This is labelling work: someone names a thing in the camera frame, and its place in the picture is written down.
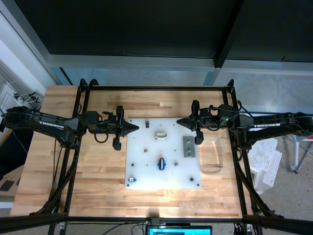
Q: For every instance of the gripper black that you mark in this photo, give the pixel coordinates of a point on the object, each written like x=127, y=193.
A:
x=205, y=120
x=110, y=126

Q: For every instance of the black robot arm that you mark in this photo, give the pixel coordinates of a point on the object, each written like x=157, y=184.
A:
x=49, y=123
x=266, y=126

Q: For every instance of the small black connector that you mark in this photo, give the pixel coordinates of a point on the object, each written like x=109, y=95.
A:
x=147, y=124

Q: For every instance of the white plastic board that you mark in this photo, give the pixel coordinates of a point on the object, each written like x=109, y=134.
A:
x=139, y=147

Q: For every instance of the grey metal bar block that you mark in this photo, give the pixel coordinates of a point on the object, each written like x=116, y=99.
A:
x=188, y=147

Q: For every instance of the beige connector housing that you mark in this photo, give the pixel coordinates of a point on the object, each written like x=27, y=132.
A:
x=161, y=136

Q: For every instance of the blue round holder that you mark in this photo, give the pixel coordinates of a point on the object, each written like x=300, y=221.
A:
x=157, y=163

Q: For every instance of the black plug with silver top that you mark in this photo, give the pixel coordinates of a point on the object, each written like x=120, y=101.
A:
x=161, y=164

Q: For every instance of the clear plastic tub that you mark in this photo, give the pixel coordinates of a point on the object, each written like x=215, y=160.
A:
x=210, y=169

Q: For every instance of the blue square socket holder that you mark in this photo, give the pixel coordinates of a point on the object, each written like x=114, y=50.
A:
x=128, y=180

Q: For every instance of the white foam packaging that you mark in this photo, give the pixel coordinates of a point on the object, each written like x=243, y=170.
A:
x=266, y=156

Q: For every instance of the laptop with blue screen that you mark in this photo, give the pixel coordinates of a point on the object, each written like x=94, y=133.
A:
x=178, y=232

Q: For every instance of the grey metal stand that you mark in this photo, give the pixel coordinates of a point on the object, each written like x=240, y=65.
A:
x=296, y=151

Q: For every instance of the black box on floor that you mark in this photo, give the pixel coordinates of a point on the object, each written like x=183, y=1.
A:
x=12, y=151

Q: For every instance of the black foam pad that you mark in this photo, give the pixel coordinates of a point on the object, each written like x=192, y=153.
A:
x=6, y=185

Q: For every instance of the black metal frame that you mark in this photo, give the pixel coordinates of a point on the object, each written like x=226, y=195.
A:
x=156, y=88

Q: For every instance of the black table-level camera box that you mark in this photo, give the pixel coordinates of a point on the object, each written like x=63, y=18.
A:
x=156, y=221

